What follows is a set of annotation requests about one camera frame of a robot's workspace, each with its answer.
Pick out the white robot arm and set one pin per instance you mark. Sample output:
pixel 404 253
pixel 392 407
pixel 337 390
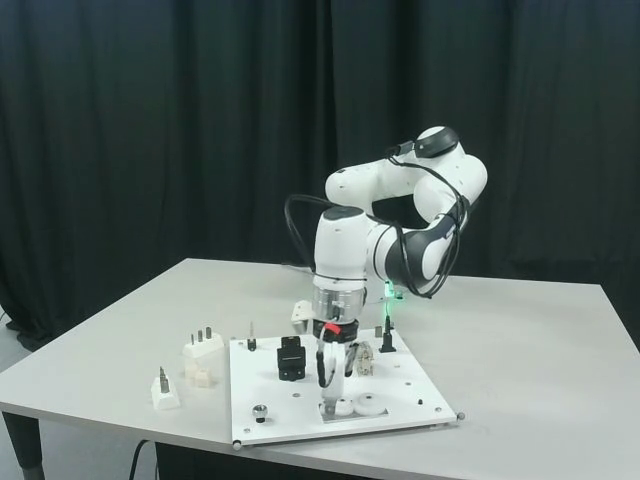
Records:
pixel 340 240

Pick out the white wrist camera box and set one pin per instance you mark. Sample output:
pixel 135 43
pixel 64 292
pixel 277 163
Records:
pixel 301 316

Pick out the black cabinet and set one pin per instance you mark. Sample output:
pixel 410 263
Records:
pixel 210 470

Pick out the black curtain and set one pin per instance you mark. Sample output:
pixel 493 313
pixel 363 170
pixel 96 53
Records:
pixel 150 100

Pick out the white medium gear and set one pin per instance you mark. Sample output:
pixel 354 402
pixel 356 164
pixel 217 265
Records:
pixel 344 405

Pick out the dark table leg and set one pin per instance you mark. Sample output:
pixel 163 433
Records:
pixel 20 445

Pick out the large metal round peg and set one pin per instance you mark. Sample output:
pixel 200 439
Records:
pixel 168 385

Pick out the white large gear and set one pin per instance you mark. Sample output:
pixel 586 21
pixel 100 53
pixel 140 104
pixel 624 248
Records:
pixel 368 404

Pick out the metal bolt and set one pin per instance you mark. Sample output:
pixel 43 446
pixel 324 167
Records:
pixel 259 412

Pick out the small white cube holder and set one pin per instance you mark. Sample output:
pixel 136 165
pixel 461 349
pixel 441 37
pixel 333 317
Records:
pixel 204 378

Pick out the large metal square peg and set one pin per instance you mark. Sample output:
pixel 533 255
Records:
pixel 209 332

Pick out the black D-SUB plug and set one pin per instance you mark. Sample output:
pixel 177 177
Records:
pixel 290 359

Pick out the white task board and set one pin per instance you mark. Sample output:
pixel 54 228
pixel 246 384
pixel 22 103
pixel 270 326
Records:
pixel 300 410

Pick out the white round peg holder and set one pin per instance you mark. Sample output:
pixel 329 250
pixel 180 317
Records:
pixel 164 398

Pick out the white square peg holder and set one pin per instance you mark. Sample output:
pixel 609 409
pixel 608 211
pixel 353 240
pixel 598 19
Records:
pixel 205 352

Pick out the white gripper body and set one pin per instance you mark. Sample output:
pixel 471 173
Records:
pixel 337 375

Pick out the grey waterproof plug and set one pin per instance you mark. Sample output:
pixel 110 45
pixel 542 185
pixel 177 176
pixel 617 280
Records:
pixel 364 361

